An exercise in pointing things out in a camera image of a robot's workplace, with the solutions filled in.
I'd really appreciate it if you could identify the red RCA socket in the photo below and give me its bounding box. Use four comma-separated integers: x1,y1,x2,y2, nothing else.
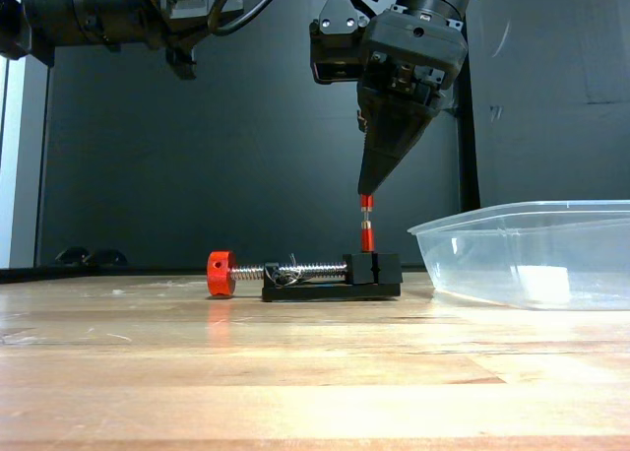
360,219,377,254

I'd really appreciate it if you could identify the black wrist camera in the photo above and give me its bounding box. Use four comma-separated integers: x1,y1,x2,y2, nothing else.
308,21,370,86

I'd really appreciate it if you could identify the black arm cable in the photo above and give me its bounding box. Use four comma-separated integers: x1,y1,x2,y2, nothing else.
209,0,295,36

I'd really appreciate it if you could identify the clear plastic tub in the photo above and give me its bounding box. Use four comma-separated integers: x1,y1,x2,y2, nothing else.
407,199,630,314

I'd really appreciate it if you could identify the black vise with red knob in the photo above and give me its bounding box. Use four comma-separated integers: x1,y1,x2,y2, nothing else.
206,250,403,303

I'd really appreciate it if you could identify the white foam block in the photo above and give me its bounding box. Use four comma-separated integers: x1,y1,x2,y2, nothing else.
516,265,573,304

